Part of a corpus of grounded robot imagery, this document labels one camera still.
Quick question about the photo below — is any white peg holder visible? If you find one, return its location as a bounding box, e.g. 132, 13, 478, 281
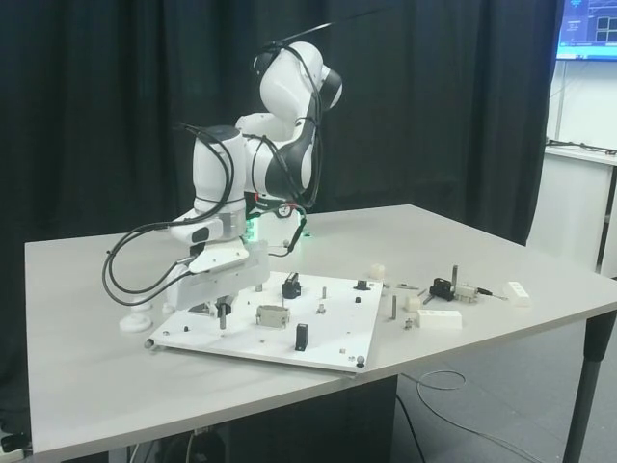
501, 281, 532, 309
416, 309, 464, 330

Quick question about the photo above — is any black looped wrist cable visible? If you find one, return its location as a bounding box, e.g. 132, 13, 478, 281
103, 123, 245, 311

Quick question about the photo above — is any white large gear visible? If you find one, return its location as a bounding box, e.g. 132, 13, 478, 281
118, 311, 154, 335

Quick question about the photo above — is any dark table leg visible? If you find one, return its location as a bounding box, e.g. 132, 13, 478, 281
562, 315, 604, 463

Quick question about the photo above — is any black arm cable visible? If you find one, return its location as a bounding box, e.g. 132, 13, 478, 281
262, 41, 323, 211

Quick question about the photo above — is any blue screen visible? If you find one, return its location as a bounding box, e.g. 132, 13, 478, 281
553, 0, 617, 62

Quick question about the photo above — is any black D-SUB plug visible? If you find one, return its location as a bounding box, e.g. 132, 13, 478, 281
430, 277, 457, 303

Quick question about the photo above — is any white task board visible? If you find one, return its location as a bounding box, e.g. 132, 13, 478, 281
143, 269, 386, 382

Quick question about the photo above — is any thin black overhead cord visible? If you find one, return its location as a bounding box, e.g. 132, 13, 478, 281
262, 9, 349, 52

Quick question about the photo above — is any black USB plug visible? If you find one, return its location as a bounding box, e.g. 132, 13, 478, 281
474, 286, 510, 303

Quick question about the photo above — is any black under-table cabinet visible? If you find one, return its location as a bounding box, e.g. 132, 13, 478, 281
127, 368, 400, 463

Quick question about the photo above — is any black curtain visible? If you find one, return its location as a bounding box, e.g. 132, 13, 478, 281
0, 0, 566, 435

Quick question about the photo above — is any grey floor cable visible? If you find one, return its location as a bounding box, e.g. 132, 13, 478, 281
415, 369, 549, 438

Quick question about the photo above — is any black cable on cabinet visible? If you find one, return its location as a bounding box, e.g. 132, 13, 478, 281
547, 138, 617, 156

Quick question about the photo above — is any white cabinet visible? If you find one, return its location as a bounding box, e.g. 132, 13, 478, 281
539, 60, 617, 280

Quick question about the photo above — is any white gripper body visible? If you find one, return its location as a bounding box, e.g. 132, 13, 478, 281
167, 239, 270, 313

